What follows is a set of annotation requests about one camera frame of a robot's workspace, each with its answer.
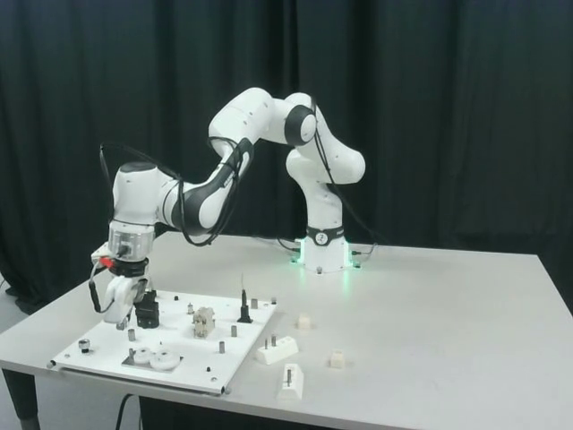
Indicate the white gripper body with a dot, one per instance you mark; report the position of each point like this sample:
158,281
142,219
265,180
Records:
118,300

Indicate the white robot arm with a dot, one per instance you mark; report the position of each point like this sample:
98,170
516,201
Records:
134,192

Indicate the white medium gear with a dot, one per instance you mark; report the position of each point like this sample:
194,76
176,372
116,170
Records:
143,356

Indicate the white large gear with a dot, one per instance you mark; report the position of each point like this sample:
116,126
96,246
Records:
164,362

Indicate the black D-SUB plug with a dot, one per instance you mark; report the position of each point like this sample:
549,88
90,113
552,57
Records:
147,311

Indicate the flat white mounting plate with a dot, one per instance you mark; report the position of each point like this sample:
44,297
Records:
99,253

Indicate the white task board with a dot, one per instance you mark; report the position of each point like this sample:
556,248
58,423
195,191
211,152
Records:
188,349

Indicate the grey table leg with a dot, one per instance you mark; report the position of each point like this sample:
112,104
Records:
20,398

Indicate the long white peg holder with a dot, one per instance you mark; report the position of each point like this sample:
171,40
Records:
297,380
277,354

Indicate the small white cube holder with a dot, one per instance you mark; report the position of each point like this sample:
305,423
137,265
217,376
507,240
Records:
304,322
337,359

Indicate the black curtain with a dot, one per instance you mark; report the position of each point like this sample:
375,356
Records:
89,67

